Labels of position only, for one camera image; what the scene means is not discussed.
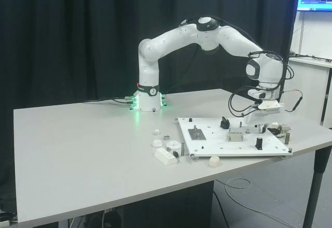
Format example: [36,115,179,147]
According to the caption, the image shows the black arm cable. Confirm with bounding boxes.
[178,17,295,85]

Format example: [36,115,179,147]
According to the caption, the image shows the black foot cable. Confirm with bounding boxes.
[85,97,138,104]

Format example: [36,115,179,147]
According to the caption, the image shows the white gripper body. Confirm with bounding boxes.
[243,108,283,125]

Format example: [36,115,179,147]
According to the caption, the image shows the white large gear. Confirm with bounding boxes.
[165,140,180,151]

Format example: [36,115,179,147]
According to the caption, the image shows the black box under table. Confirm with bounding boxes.
[114,180,215,228]

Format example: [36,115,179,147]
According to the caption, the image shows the white cabinet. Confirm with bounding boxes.
[288,53,332,129]

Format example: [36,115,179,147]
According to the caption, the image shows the white holder with holes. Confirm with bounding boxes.
[154,148,178,165]

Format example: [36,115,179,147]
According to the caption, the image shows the black curtain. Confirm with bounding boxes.
[0,0,303,116]

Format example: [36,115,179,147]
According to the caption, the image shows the white task board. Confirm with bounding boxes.
[173,116,294,159]

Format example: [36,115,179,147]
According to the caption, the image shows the black looped cable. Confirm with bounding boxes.
[227,84,261,117]

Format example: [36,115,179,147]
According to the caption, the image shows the black rod on wire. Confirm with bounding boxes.
[281,89,305,112]

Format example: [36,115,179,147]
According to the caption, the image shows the grey floor cable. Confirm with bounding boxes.
[224,177,332,228]

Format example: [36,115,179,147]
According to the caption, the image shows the black table leg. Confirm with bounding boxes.
[310,149,326,228]

